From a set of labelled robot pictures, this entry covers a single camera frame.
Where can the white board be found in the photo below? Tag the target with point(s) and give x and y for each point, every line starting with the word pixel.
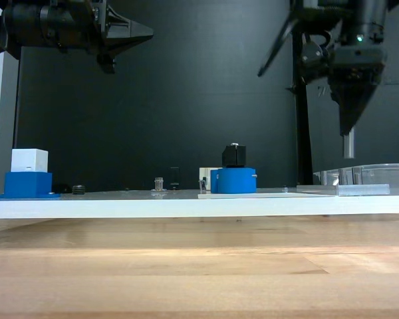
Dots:
pixel 119 207

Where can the small metal clamp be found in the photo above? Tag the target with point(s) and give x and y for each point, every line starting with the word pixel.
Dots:
pixel 202 186

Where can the steel 16mm cylinder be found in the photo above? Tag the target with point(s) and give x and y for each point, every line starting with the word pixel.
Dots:
pixel 349 146

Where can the small clear connector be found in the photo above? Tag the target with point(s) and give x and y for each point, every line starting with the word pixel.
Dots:
pixel 159 184

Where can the white connector housing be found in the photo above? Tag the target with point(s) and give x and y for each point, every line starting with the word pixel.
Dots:
pixel 205 173

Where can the thin steel pin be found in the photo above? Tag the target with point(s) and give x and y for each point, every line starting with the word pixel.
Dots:
pixel 356 176
pixel 343 176
pixel 323 177

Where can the grey aluminium bar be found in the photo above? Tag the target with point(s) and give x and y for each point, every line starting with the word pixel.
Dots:
pixel 362 190

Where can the thin black bar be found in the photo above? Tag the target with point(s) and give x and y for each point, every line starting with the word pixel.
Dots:
pixel 175 176

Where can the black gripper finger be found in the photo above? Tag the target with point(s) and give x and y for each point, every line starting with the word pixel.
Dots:
pixel 129 31
pixel 107 63
pixel 334 91
pixel 355 103

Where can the blue round holder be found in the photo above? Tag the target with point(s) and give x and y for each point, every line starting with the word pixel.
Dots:
pixel 234 181

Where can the blue square socket base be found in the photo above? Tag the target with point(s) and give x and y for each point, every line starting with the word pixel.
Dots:
pixel 26 184

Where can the white cube block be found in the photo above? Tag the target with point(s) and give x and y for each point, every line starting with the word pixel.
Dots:
pixel 28 159

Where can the black block plug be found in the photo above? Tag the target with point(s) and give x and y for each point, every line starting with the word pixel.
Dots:
pixel 234 155

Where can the thin white plate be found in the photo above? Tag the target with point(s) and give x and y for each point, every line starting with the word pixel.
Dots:
pixel 252 196

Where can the clear plastic tub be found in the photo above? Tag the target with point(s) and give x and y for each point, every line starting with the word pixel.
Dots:
pixel 385 172

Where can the black frame post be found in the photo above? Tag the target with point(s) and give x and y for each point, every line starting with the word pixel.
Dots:
pixel 302 133

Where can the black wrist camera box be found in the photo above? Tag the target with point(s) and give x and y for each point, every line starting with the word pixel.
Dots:
pixel 316 56

